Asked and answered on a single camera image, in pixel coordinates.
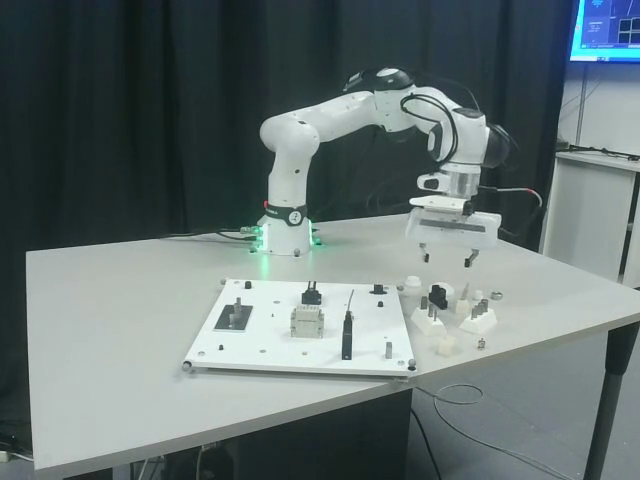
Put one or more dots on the white task board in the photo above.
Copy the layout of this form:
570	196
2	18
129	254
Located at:
300	345

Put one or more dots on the blue screen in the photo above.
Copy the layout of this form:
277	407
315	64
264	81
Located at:
607	30

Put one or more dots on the small white cube holder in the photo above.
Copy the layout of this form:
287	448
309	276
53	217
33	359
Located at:
446	346

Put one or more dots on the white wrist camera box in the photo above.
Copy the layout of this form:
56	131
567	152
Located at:
431	181

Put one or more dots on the metal nut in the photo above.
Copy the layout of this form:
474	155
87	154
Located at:
496	295

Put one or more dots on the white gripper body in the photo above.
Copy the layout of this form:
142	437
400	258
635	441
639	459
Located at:
450	232

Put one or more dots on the metal square peg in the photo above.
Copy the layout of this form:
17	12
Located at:
388	350

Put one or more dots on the black D-SUB plug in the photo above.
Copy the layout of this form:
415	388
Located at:
440	296

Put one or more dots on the white four-peg holder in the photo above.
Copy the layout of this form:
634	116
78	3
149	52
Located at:
477	324

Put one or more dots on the white two-peg holder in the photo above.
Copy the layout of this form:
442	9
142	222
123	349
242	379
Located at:
427	324

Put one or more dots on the white medium gear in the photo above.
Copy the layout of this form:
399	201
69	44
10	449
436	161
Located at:
411	286

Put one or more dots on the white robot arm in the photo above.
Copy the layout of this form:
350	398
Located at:
300	130

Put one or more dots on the black curtains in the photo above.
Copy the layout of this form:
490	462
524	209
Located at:
125	100

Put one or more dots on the black table leg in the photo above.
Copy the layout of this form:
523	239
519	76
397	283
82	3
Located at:
607	400

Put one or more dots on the white cabinet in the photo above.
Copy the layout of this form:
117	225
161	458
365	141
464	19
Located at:
590	215

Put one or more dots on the thick metal round peg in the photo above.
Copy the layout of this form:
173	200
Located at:
483	306

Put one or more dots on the small metal plug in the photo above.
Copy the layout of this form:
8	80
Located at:
481	344

